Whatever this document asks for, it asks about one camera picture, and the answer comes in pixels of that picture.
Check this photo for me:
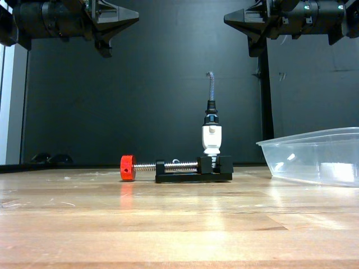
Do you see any black power plug braided cable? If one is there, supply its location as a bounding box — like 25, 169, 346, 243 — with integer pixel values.
203, 71, 220, 127

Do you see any clear plastic tub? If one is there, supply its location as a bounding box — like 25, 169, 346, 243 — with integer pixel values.
255, 127, 359, 188

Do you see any black clamp with red knob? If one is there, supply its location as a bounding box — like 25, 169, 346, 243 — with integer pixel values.
119, 154, 234, 184

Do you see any black cable loop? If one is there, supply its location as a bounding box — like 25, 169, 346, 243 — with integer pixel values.
49, 154, 74, 165

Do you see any white receptacle socket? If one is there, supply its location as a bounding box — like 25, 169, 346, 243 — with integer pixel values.
201, 124, 223, 169

